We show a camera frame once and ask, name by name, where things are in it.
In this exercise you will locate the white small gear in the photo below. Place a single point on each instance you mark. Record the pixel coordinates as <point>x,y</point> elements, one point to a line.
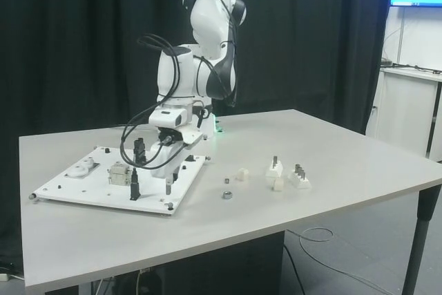
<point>88,162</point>

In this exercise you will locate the metal square peg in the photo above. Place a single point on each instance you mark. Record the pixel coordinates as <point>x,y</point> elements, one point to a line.
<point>168,188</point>
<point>275,162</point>

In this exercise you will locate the white square peg holder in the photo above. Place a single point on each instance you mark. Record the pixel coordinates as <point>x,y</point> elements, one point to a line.
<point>274,172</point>

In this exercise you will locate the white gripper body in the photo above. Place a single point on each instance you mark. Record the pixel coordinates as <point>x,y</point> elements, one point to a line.
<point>165,162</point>

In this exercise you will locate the small white holder block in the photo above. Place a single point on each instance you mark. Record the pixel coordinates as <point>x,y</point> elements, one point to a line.
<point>242,174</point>
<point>277,185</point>

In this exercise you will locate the black table leg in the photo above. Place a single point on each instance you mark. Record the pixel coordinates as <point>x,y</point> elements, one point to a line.
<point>423,226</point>

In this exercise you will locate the metal nut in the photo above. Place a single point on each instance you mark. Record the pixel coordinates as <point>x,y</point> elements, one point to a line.
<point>227,195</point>

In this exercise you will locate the white task board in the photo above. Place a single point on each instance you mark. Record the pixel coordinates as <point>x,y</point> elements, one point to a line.
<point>86,191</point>

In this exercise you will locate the black curtain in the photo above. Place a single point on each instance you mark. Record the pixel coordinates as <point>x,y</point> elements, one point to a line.
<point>86,49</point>

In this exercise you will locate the white cabinet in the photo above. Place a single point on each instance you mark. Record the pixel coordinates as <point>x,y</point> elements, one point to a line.
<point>404,112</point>

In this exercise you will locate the white round peg holder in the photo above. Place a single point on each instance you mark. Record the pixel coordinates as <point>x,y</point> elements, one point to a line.
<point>299,183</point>

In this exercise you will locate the black slim plug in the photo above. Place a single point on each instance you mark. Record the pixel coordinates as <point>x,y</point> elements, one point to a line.
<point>134,186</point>

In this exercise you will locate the white power strip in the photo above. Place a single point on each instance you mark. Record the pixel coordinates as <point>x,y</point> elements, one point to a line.
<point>4,277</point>

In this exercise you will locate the metal round peg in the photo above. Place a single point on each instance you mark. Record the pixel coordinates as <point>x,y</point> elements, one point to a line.
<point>297,169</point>
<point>305,174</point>
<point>301,171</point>

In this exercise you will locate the white large gear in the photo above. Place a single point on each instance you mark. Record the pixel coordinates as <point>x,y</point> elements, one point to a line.
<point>77,172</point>

